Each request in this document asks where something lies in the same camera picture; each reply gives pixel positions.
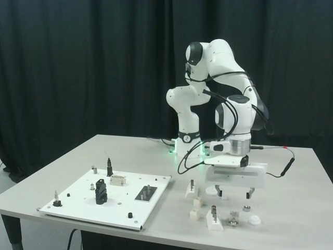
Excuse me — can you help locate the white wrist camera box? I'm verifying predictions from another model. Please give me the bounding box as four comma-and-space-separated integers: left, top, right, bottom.
210, 140, 231, 153

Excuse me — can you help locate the clear Ethernet plug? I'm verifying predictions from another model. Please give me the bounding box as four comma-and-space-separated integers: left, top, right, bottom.
227, 211, 240, 225

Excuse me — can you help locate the black D-SUB plug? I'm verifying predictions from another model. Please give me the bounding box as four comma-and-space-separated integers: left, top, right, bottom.
94, 178, 109, 205

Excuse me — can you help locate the thin black rod on wire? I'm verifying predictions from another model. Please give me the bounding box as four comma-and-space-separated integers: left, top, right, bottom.
250, 145, 297, 179

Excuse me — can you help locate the silver wrist ring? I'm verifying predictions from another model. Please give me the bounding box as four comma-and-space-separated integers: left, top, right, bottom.
229, 139, 251, 156

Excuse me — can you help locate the black control box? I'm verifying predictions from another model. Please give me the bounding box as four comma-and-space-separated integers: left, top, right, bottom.
80, 229, 146, 250

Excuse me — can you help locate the dark table leg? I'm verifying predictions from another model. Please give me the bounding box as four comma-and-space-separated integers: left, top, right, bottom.
1, 215, 21, 250

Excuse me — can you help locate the white peg holder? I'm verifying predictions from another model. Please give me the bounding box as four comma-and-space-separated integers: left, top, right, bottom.
205, 208, 224, 232
184, 181, 200, 200

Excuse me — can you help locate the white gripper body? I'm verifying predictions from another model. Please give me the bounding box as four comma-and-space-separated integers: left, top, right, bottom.
205, 162, 268, 190

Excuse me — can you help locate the thick black cable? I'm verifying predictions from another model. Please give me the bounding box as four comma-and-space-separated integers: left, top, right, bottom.
68, 228, 80, 250

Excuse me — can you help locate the black USB plug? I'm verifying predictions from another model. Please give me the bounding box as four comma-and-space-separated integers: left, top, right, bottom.
104, 151, 114, 177

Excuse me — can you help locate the white medium gear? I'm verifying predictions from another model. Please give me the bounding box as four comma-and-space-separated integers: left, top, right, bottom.
247, 215, 262, 227

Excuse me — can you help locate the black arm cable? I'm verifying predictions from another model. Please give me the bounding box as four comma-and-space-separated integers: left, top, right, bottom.
177, 90, 235, 174

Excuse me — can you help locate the flat white wrist plate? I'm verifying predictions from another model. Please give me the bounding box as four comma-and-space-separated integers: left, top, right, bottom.
204, 155, 241, 167

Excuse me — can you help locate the black curtain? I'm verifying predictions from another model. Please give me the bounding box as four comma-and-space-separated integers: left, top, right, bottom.
0, 0, 333, 183

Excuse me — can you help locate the white task board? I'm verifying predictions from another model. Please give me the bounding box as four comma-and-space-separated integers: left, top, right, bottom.
36, 166, 174, 232

